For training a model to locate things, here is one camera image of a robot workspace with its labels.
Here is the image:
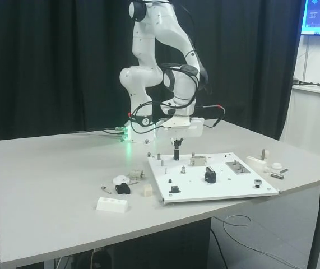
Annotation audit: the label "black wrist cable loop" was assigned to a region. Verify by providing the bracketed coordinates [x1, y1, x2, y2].
[128, 101, 177, 126]

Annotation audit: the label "white task board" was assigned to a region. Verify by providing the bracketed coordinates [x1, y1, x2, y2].
[146, 151, 281, 205]

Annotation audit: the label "metal waterproof plug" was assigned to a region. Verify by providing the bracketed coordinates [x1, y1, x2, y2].
[128, 169, 145, 182]

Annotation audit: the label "white cabinet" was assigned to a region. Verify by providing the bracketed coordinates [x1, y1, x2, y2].
[279, 82, 320, 163]

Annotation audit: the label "black cables at arm foot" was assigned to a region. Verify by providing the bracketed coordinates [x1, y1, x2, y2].
[72, 126, 130, 138]

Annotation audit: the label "black D-SUB plug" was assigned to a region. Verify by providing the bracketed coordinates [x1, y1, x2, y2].
[115, 182, 131, 195]

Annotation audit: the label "long white holder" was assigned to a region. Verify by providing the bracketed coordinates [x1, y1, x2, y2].
[245, 155, 271, 169]

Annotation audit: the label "grey floor cable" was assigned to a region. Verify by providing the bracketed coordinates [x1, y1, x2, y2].
[222, 214, 310, 269]

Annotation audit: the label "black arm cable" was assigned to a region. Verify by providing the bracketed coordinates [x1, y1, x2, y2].
[145, 0, 214, 95]

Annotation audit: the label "black curtain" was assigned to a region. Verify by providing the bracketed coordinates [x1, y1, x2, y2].
[0, 0, 309, 157]

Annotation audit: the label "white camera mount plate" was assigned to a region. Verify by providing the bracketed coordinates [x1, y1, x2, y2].
[164, 115, 192, 130]

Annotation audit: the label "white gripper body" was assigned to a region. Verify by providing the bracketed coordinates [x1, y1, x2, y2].
[156, 117, 205, 139]

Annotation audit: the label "white holder with holes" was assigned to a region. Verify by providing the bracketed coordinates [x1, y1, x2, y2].
[96, 197, 129, 215]

